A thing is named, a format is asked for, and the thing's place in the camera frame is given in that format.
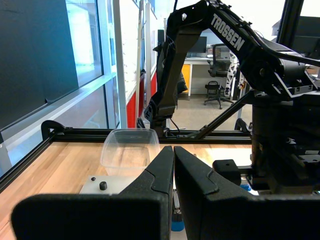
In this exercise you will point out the yellow cabinet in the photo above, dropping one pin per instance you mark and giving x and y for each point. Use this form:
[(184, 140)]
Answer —
[(186, 77)]

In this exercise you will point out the black office chair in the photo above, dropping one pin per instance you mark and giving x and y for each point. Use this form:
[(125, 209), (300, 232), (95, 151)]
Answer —
[(216, 68)]

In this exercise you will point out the white plastic board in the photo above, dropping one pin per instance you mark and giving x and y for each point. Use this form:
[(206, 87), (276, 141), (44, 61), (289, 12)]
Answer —
[(112, 185)]

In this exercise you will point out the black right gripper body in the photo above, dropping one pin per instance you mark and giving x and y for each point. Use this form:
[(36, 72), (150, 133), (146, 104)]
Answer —
[(226, 171)]

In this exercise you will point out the large dark monitor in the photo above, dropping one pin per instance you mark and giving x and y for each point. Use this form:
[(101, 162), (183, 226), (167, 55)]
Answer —
[(308, 35)]

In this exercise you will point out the black Trossen right arm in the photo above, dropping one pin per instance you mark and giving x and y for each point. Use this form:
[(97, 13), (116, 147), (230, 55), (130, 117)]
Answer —
[(250, 62)]

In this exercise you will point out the blue D-sub connector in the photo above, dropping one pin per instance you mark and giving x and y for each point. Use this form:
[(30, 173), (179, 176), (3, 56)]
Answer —
[(177, 222)]

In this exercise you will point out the white desk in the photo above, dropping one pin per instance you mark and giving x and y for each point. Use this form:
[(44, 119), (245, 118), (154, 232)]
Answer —
[(197, 61)]

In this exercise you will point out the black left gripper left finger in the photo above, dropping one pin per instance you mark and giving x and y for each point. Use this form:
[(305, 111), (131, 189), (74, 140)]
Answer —
[(100, 215)]

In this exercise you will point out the red wall panel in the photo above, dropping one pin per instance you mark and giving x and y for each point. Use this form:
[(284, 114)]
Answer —
[(131, 110)]

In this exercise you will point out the black board corner screw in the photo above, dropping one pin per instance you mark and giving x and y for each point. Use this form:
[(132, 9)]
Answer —
[(93, 179)]

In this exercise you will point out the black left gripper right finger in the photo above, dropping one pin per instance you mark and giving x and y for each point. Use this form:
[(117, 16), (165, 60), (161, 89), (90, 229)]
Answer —
[(237, 217)]

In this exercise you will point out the white lattice stand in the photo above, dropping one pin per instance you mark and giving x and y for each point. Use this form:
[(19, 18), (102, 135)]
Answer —
[(231, 72)]

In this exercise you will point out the black aluminium frame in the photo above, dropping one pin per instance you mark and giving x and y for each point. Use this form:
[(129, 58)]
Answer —
[(87, 135)]

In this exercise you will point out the small blue connector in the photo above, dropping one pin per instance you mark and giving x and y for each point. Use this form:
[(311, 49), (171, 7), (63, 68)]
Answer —
[(246, 188)]

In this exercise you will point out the clear plastic tub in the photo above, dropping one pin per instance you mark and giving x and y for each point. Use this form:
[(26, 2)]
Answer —
[(130, 155)]

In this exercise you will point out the black desk monitor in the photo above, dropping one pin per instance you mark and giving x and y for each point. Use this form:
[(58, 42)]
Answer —
[(198, 46)]

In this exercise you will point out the small black knurled stud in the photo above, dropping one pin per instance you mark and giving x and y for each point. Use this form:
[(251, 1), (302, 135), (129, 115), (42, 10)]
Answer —
[(103, 186)]

